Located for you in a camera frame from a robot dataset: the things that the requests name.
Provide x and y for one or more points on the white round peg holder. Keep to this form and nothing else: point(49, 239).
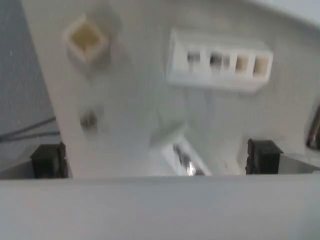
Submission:
point(170, 160)

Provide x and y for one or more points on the white square peg holder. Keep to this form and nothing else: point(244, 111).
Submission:
point(217, 75)

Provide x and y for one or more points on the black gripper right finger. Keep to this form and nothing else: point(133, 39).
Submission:
point(265, 158)

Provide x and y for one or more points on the black D-SUB plug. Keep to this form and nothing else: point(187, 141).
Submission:
point(315, 135)

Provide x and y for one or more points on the metal square peg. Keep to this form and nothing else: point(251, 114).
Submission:
point(217, 59)

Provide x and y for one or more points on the white square-hole holder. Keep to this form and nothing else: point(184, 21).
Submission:
point(86, 41)

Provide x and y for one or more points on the thin metal round peg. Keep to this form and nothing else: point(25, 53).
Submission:
point(186, 160)

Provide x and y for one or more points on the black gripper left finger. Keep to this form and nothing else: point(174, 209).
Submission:
point(48, 160)

